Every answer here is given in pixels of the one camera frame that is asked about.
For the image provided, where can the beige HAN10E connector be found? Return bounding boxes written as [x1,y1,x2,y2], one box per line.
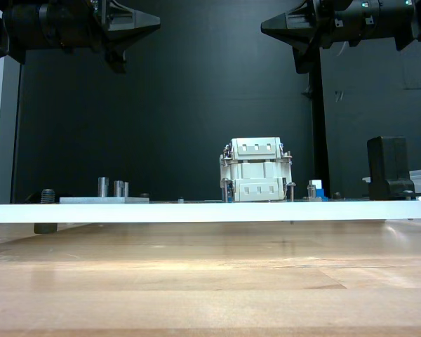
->
[221,137,293,166]

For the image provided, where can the black connector housing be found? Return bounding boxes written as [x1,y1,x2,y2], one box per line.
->
[367,136,421,201]

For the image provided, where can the small blue white socket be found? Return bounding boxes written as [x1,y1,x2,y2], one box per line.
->
[308,178,326,201]

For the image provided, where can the grey metal plate with pegs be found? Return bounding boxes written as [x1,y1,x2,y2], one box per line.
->
[59,177,151,204]

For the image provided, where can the black aluminium frame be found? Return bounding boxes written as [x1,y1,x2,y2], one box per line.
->
[301,47,334,201]

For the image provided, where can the beige HAN10E base socket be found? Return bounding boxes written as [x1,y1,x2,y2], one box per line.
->
[219,159,295,204]

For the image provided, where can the white taskboard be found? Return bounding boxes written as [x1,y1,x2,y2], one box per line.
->
[0,197,421,225]

